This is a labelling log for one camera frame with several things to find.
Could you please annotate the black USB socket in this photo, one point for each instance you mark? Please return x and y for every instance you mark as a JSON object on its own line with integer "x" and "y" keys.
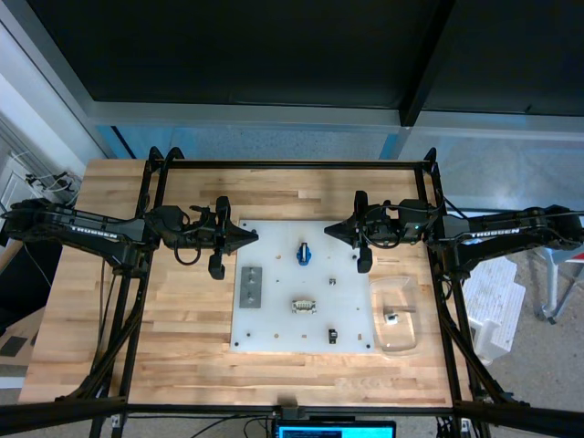
{"x": 332, "y": 336}

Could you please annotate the white foam block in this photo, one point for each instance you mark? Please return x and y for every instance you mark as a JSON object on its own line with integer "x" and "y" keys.
{"x": 497, "y": 310}

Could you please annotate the black table-level camera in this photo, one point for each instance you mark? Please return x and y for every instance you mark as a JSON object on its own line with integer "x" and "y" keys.
{"x": 288, "y": 410}

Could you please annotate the black aluminium frame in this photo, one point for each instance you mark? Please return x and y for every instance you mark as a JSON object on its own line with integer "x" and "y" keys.
{"x": 59, "y": 410}

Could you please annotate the blue clamp connector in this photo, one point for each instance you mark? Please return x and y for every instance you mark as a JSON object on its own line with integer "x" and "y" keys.
{"x": 303, "y": 255}

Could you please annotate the black vertical post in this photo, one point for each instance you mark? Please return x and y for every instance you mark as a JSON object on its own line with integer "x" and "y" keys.
{"x": 424, "y": 59}

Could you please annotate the beige multi-pin connector housing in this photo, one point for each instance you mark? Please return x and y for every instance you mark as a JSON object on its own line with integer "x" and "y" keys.
{"x": 304, "y": 305}

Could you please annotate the grey metal chair legs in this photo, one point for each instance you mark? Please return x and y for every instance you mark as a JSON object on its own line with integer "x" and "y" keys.
{"x": 550, "y": 283}

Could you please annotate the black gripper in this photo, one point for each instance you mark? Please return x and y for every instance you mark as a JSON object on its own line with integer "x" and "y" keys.
{"x": 365, "y": 260}
{"x": 221, "y": 237}

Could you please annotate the white task board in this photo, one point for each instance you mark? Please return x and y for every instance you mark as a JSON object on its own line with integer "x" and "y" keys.
{"x": 274, "y": 319}

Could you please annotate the brown cardboard box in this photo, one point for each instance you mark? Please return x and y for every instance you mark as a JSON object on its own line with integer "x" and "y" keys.
{"x": 27, "y": 328}

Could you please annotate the clear plastic tub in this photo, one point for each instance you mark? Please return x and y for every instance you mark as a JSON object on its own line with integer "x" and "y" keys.
{"x": 401, "y": 337}

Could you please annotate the small white connector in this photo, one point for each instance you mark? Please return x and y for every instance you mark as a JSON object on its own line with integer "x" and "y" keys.
{"x": 391, "y": 318}

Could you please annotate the screen with blue edge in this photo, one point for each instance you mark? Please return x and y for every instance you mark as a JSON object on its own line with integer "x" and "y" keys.
{"x": 333, "y": 431}

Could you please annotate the grey metal plate with pegs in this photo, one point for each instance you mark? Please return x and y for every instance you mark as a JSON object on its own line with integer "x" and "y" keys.
{"x": 251, "y": 287}

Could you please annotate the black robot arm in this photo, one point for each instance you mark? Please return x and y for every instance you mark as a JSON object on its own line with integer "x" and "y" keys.
{"x": 493, "y": 235}
{"x": 91, "y": 230}

